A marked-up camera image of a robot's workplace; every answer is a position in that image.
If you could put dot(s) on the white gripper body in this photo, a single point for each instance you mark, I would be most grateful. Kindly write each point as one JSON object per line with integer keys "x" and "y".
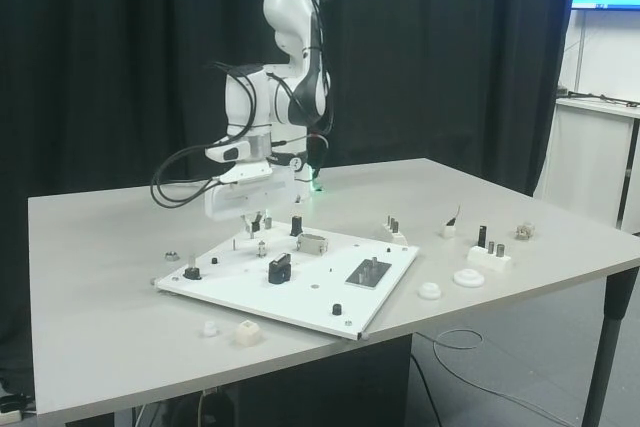
{"x": 250, "y": 197}

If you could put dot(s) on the metal BNC plug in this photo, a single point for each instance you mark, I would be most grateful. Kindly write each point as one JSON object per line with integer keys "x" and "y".
{"x": 261, "y": 248}

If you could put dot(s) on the black USB plug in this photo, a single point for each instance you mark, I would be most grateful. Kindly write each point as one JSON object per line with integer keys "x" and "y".
{"x": 296, "y": 225}

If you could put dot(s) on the black D-SUB plug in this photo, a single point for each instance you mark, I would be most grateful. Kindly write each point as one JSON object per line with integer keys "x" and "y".
{"x": 279, "y": 270}

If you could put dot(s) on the white task board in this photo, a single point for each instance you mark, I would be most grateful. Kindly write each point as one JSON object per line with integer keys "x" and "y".
{"x": 300, "y": 287}

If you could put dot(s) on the metal hex nut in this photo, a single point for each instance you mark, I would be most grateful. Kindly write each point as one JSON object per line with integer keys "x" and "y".
{"x": 171, "y": 255}

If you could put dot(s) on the white small gear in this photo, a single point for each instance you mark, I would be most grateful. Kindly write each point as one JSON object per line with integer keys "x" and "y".
{"x": 209, "y": 329}

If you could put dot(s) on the white narrow peg holder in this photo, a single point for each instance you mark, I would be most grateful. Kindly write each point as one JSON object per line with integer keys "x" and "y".
{"x": 394, "y": 234}

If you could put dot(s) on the white medium gear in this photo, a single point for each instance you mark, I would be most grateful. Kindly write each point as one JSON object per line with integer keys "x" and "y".
{"x": 430, "y": 291}

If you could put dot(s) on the black curtain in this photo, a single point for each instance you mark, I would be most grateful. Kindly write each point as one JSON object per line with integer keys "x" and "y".
{"x": 125, "y": 57}

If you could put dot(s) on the small white plug holder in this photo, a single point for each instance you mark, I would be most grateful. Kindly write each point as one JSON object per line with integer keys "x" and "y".
{"x": 447, "y": 231}

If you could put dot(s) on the white large gear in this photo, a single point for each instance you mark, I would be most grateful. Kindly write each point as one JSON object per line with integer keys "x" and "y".
{"x": 468, "y": 278}

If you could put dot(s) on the black waterproof plug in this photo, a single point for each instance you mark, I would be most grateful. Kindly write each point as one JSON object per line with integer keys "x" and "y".
{"x": 481, "y": 234}

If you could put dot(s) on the metal round peg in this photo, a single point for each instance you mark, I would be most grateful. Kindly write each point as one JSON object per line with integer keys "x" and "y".
{"x": 500, "y": 250}
{"x": 491, "y": 248}

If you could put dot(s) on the white wide peg holder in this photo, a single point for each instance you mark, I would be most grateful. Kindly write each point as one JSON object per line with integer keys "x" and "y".
{"x": 490, "y": 259}

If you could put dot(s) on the clear plastic plug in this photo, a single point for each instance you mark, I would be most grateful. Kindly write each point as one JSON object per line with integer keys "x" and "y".
{"x": 523, "y": 232}

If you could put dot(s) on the white power strip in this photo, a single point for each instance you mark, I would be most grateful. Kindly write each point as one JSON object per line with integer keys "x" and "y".
{"x": 12, "y": 412}

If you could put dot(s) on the white cabinet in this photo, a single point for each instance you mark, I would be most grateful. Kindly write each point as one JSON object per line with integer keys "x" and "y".
{"x": 590, "y": 162}

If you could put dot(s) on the dark grey table leg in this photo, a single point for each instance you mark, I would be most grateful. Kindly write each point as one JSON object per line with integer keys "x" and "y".
{"x": 612, "y": 337}

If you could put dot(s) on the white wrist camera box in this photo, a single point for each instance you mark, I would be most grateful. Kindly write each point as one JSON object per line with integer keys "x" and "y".
{"x": 227, "y": 152}

